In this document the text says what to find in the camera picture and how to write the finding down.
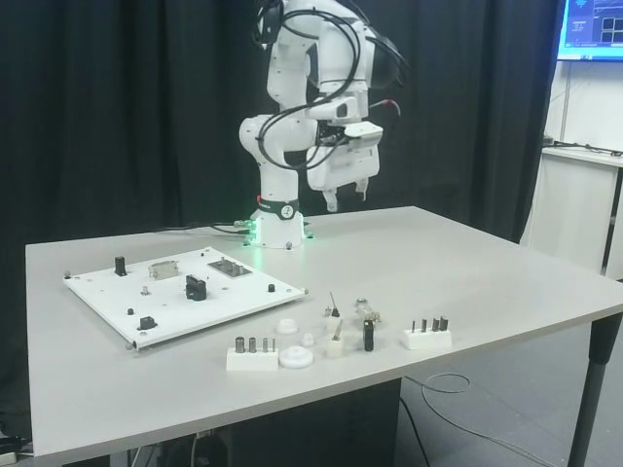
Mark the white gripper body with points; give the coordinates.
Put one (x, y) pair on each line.
(340, 168)

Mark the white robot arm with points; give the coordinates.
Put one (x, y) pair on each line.
(277, 165)

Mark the medium metal square peg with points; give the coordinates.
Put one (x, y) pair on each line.
(435, 324)

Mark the thick metal square peg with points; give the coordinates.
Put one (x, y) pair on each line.
(444, 323)

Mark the medium metal round peg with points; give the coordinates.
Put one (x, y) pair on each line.
(253, 344)

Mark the white square peg holder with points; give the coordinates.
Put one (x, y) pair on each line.
(427, 340)

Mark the thick metal round peg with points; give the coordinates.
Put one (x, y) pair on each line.
(241, 344)

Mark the white round peg holder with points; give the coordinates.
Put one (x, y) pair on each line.
(250, 362)

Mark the flat white mounting plate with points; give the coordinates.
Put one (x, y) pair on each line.
(364, 131)

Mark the silver hex nut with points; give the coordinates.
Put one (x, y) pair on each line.
(361, 301)

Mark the small metal plug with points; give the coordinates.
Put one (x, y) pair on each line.
(338, 330)

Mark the white medium gear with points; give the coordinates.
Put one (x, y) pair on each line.
(286, 327)

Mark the white small gear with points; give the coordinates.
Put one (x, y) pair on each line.
(308, 339)

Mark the black plug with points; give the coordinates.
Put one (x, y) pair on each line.
(370, 336)

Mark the small white plug holder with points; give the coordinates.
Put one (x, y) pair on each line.
(335, 349)

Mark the white large gear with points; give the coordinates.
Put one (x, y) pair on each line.
(297, 357)

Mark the white task board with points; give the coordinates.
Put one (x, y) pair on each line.
(170, 311)

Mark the white cabinet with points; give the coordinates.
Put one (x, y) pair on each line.
(569, 209)

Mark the black curtain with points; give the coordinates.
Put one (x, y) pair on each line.
(121, 112)

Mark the black box under table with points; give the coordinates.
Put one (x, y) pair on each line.
(311, 428)

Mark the blue screen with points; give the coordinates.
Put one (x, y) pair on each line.
(591, 29)

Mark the dark table leg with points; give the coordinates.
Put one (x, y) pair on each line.
(591, 389)

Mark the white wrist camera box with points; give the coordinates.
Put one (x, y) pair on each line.
(348, 108)

